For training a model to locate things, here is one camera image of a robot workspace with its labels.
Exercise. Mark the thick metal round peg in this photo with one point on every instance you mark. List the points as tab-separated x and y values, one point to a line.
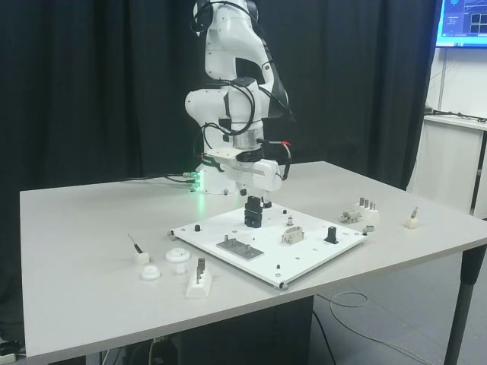
362	201

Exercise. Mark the metal BNC plug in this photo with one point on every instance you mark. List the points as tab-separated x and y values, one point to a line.
369	229

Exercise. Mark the grey waterproof plug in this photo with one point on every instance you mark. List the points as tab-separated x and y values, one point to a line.
350	216

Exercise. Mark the black under-table cabinet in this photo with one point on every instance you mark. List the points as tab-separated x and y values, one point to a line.
243	331

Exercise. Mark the white small gear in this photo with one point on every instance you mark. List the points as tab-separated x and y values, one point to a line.
180	268

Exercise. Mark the metal square peg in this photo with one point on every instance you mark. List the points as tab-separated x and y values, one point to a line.
200	270

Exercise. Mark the white task board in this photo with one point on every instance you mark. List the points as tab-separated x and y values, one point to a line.
266	258

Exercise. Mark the thin black rod red tag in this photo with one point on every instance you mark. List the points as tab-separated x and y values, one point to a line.
274	142

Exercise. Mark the white large gear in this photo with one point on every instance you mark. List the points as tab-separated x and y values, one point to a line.
177	254

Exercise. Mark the grey Ethernet plug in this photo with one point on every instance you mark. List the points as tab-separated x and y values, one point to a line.
414	213

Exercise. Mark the black curtain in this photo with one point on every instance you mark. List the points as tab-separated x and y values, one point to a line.
95	95

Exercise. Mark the white square peg holder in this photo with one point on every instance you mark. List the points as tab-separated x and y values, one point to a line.
198	289

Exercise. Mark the white USB plug holder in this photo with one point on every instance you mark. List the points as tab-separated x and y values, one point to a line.
143	258

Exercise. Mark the black table leg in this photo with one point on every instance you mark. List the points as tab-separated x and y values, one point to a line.
462	304

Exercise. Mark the white cabinet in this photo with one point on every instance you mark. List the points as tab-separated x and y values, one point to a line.
452	167

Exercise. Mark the blue screen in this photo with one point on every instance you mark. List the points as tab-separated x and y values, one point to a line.
462	23

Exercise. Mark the white medium gear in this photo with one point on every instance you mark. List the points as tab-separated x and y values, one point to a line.
151	274

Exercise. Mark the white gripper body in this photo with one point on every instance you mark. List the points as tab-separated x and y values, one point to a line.
266	178

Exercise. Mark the black D-SUB plug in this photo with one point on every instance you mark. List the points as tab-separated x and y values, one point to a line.
253	214

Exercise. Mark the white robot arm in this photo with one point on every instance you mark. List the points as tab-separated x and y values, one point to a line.
218	42

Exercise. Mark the white round peg holder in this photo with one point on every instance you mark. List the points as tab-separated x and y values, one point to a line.
371	216

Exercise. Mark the white Ethernet plug holder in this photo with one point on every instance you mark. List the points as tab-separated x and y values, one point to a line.
412	223

